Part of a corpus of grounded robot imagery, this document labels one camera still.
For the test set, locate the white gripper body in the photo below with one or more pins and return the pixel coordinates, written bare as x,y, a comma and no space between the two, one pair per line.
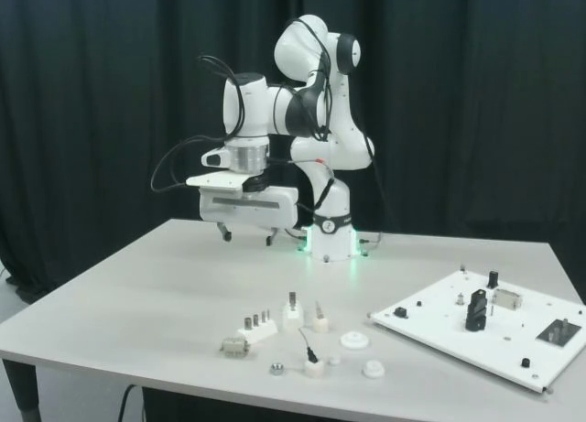
256,211

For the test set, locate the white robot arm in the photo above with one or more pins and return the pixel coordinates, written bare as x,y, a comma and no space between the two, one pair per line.
339,133

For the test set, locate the beige metal waterproof plug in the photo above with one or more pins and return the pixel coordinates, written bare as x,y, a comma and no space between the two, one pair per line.
235,346

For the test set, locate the flat white mounting plate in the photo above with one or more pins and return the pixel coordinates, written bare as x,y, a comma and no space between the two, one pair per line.
215,181

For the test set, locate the small white box dark window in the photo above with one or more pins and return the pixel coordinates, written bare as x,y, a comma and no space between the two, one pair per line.
215,159

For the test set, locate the grey metal plug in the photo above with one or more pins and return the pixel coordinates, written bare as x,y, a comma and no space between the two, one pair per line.
292,300

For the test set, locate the metal peg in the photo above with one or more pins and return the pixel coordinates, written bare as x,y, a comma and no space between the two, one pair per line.
247,322
266,317
257,319

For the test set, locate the white tall plug holder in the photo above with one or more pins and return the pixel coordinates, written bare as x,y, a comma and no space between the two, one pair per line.
293,321

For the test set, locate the clear plug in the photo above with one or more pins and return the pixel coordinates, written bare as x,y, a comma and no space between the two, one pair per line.
319,311

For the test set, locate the white long peg holder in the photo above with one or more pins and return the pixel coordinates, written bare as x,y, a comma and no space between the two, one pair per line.
261,332

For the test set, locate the white small plug holder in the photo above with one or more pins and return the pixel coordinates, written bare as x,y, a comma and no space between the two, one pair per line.
321,326
313,369

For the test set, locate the white large gear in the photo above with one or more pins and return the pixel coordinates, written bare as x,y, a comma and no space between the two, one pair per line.
354,341

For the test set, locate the white medium gear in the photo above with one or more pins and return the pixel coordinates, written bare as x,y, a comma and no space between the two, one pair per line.
372,370

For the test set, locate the black curtain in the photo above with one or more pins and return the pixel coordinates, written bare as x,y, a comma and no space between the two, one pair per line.
91,74

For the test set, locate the white task board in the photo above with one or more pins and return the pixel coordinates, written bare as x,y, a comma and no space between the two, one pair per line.
458,344

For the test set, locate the black D-SUB plug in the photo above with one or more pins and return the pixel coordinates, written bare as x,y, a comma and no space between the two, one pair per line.
474,312

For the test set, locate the black table leg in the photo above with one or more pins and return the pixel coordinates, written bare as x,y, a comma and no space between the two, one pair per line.
20,394

